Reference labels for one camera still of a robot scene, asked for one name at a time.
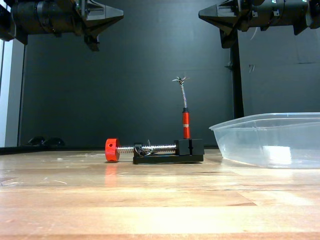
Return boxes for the black clamp fixture base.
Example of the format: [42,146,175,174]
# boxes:
[133,138,205,165]

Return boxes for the red-knobbed steel clamp screw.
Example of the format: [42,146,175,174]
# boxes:
[104,138,177,163]

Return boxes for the thin frayed wire strands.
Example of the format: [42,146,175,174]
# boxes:
[136,139,155,158]

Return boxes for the black aluminium table frame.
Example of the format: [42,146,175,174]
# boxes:
[0,27,245,156]

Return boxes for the black curved frame bracket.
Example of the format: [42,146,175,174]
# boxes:
[28,136,46,147]
[42,136,65,147]

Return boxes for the red RCA connector braided cable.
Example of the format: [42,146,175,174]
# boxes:
[171,73,191,126]

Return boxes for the clear plastic tub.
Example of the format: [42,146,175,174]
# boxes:
[208,112,320,170]

